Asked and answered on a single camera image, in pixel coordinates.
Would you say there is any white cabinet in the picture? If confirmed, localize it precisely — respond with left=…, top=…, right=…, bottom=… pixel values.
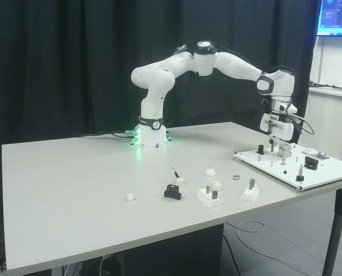
left=305, top=86, right=342, bottom=162

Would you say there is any black curtain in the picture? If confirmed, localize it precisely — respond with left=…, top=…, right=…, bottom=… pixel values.
left=0, top=0, right=318, bottom=261

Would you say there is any black base cable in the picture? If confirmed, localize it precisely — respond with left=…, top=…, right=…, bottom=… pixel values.
left=81, top=131, right=140, bottom=140

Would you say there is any white square peg holder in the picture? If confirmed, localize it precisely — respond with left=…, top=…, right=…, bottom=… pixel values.
left=195, top=186, right=224, bottom=208

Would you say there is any black table leg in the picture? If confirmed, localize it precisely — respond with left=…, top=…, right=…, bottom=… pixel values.
left=322, top=183, right=342, bottom=276

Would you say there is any white task board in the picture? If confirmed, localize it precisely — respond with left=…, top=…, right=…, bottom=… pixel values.
left=232, top=142, right=342, bottom=192

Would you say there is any blue screen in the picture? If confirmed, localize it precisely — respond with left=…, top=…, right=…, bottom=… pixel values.
left=316, top=0, right=342, bottom=37

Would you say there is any grey floor cable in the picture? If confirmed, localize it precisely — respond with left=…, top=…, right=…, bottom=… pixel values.
left=235, top=220, right=329, bottom=276

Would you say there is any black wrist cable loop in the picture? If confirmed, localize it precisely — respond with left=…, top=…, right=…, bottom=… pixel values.
left=285, top=110, right=316, bottom=136

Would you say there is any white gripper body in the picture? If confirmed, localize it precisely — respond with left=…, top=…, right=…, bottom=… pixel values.
left=259, top=113, right=293, bottom=142

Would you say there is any grey multi-pin connector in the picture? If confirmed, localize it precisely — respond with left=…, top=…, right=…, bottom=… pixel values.
left=276, top=145, right=293, bottom=158

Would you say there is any white round peg holder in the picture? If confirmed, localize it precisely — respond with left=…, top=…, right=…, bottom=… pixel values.
left=240, top=183, right=261, bottom=202

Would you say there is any silver sensor ring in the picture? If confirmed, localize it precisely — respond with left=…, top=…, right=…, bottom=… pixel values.
left=270, top=99, right=289, bottom=112

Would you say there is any black D-SUB plug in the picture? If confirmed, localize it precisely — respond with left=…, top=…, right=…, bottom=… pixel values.
left=163, top=183, right=185, bottom=200

